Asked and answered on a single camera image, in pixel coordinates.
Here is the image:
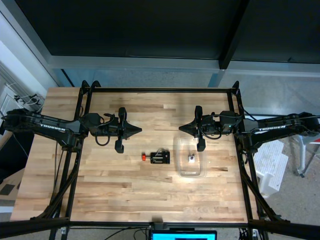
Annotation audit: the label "black aluminium table frame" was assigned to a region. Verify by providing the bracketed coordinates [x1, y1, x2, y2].
[0, 79, 320, 240]

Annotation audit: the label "brown cardboard box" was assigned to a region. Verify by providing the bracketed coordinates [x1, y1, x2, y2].
[0, 167, 26, 201]

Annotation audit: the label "blue laptop screen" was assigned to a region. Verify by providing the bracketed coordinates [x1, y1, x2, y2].
[149, 230, 218, 240]

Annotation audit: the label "clear plastic tub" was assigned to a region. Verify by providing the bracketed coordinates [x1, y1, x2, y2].
[174, 136, 208, 179]

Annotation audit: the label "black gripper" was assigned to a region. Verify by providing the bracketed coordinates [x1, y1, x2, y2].
[178, 105, 216, 152]
[107, 107, 143, 154]

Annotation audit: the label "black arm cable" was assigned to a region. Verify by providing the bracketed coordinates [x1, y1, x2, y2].
[94, 113, 116, 147]
[199, 111, 247, 139]

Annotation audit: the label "grey metal wheeled stand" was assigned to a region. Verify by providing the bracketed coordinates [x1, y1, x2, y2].
[293, 136, 320, 179]

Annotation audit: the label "white stepped foam block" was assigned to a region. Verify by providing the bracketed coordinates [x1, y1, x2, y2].
[252, 139, 289, 200]

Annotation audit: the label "tangled black white cables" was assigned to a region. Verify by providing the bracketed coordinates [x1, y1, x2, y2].
[12, 92, 45, 109]

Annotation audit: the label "black clamp fixture base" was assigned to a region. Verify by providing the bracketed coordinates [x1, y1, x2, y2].
[149, 149, 171, 165]

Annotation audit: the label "black low camera box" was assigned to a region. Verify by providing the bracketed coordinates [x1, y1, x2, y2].
[149, 216, 169, 231]

